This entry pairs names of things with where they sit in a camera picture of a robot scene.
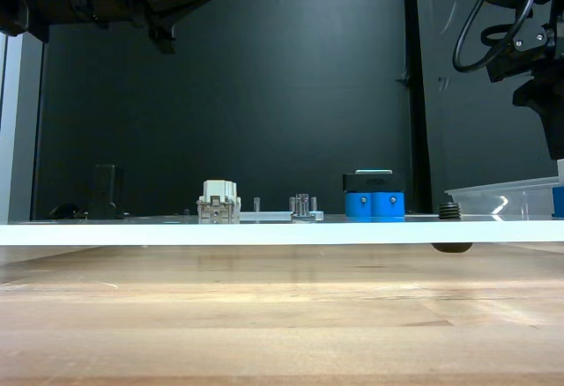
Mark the clear plastic container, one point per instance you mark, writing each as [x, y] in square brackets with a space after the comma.
[476, 192]

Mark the silver d-sub connector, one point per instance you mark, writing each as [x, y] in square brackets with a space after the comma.
[374, 171]

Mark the black connector block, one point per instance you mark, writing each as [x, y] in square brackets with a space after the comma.
[374, 183]

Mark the beige connector housing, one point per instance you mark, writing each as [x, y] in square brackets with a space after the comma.
[218, 201]

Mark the blue block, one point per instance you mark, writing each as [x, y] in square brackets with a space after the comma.
[558, 201]

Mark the black rubber foot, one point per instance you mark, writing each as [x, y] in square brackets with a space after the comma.
[451, 248]

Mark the low black clamp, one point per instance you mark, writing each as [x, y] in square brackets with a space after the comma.
[66, 210]

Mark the small grey metal pin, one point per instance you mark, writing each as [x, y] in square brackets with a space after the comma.
[314, 204]
[257, 205]
[292, 205]

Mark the silver metal clamp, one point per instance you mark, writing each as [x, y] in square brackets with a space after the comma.
[304, 209]

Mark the white board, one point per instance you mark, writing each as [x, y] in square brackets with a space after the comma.
[264, 234]

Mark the black aluminium frame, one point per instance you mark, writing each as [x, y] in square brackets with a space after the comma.
[414, 51]

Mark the blue connector mount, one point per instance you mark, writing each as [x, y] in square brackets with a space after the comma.
[354, 207]

